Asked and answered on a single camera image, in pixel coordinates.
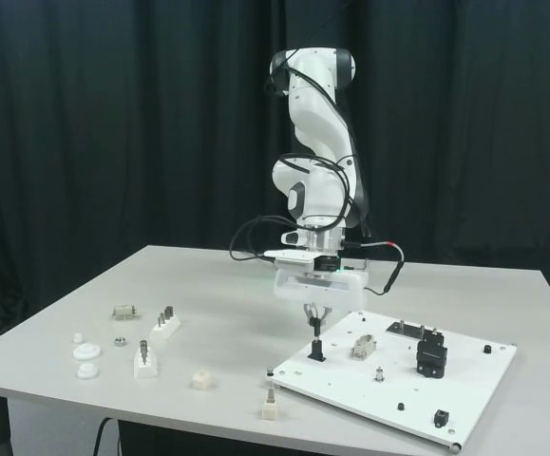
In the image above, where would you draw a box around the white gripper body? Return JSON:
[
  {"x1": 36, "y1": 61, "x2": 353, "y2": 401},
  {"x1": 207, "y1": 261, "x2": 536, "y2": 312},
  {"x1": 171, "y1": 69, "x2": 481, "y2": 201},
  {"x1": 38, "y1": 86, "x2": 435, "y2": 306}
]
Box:
[{"x1": 272, "y1": 268, "x2": 370, "y2": 308}]

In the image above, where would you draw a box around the white task board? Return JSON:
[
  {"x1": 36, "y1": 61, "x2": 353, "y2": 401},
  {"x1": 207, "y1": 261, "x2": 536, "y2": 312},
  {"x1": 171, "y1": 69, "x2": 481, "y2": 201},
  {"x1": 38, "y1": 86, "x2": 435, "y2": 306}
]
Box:
[{"x1": 265, "y1": 307, "x2": 517, "y2": 450}]

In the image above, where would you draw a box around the black D-SUB plug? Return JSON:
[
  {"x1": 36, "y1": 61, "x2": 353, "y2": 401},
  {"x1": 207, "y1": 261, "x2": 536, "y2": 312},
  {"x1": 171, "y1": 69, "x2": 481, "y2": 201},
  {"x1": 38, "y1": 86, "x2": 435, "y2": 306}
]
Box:
[{"x1": 415, "y1": 326, "x2": 449, "y2": 380}]

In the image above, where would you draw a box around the small white plug holder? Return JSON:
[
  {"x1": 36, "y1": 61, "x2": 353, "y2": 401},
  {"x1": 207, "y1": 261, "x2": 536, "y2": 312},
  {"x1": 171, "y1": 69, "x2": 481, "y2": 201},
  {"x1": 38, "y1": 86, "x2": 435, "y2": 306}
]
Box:
[{"x1": 190, "y1": 369, "x2": 217, "y2": 392}]

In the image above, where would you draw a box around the white square peg holder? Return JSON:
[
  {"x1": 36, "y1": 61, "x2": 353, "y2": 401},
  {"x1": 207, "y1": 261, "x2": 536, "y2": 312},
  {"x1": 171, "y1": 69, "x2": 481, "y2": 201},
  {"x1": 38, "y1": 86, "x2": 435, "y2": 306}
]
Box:
[{"x1": 149, "y1": 316, "x2": 182, "y2": 342}]

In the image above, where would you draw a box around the white round peg holder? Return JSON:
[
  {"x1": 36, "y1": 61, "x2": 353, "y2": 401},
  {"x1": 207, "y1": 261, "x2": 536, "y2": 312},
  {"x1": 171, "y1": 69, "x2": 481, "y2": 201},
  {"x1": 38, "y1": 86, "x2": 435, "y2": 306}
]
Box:
[{"x1": 133, "y1": 351, "x2": 160, "y2": 380}]

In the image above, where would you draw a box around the grey waterproof plug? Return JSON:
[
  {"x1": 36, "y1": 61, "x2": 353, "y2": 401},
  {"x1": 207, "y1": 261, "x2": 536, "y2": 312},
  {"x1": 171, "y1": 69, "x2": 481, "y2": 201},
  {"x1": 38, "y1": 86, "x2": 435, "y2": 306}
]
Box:
[{"x1": 112, "y1": 303, "x2": 142, "y2": 321}]

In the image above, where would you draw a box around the white large gear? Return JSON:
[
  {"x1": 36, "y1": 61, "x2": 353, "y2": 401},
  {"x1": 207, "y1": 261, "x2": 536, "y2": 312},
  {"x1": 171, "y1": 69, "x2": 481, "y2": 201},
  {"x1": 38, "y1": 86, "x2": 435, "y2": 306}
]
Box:
[{"x1": 71, "y1": 343, "x2": 102, "y2": 364}]

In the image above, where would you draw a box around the black curtain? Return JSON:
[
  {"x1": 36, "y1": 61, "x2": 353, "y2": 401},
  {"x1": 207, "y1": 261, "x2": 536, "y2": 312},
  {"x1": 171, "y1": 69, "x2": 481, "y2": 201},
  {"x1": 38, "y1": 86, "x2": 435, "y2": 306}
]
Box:
[{"x1": 0, "y1": 0, "x2": 550, "y2": 334}]

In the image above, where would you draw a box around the thin black rod on wire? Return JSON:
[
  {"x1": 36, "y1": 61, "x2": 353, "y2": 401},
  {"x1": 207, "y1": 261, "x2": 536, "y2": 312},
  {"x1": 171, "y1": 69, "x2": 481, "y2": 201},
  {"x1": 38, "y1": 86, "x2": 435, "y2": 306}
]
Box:
[{"x1": 344, "y1": 239, "x2": 407, "y2": 296}]

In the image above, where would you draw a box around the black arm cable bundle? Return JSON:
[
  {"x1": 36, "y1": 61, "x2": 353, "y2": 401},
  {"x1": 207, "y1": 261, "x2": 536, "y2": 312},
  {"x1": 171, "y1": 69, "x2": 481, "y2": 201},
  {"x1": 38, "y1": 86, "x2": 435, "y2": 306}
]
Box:
[{"x1": 264, "y1": 64, "x2": 374, "y2": 239}]

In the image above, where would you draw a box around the black camera cable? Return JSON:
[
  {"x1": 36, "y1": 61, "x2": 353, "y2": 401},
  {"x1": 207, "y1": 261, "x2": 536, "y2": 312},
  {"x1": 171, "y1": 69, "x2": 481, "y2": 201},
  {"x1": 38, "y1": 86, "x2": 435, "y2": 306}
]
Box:
[{"x1": 229, "y1": 214, "x2": 313, "y2": 262}]

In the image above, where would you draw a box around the black floor cable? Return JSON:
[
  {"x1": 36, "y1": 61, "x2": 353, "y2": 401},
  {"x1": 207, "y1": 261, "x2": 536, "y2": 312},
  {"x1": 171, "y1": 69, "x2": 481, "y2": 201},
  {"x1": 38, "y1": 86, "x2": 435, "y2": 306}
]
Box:
[{"x1": 94, "y1": 416, "x2": 117, "y2": 456}]

